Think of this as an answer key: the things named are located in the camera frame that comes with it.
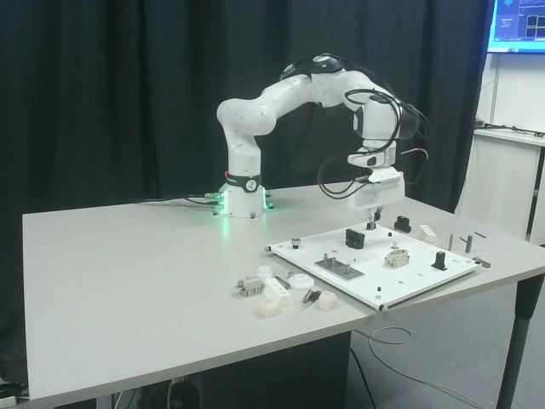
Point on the grey waterproof plug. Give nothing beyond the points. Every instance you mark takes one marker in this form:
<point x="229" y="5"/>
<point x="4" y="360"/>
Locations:
<point x="244" y="284"/>

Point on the white block holder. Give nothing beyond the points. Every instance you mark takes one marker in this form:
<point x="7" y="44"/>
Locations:
<point x="268" y="309"/>

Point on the white task board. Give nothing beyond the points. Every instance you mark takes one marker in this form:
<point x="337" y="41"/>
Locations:
<point x="421" y="272"/>

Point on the black D-SUB plug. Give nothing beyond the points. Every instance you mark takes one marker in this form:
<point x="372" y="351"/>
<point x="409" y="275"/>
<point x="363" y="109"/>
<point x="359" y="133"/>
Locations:
<point x="402" y="223"/>

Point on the metal round peg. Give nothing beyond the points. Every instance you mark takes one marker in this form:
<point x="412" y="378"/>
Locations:
<point x="281" y="281"/>
<point x="450" y="240"/>

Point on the white power strip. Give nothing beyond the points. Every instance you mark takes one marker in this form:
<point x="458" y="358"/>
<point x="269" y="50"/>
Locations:
<point x="10" y="400"/>

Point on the dark table leg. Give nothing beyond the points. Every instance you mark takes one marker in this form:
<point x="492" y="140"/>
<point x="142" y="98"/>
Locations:
<point x="517" y="341"/>

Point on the metal BNC plug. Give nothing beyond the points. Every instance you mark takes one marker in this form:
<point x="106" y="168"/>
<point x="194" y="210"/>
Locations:
<point x="294" y="243"/>

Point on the small white holder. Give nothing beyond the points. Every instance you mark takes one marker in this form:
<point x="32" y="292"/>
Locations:
<point x="327" y="300"/>

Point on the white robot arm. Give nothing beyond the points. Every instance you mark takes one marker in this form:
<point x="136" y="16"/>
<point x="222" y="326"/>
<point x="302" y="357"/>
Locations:
<point x="242" y="115"/>

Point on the white medium gear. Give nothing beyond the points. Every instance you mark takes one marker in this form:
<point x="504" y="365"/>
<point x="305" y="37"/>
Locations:
<point x="303" y="282"/>

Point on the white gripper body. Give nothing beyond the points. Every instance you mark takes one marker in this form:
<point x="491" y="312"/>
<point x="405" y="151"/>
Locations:
<point x="379" y="194"/>

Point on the blue screen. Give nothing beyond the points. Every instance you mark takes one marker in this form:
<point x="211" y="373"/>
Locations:
<point x="517" y="25"/>

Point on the long white peg holder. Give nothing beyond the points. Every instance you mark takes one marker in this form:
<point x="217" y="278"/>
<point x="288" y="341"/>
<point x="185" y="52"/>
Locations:
<point x="277" y="295"/>

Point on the white cabinet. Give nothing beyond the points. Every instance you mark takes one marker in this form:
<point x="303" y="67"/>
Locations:
<point x="506" y="183"/>

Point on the black curtains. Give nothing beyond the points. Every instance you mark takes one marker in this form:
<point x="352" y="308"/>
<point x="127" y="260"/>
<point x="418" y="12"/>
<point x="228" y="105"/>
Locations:
<point x="106" y="93"/>

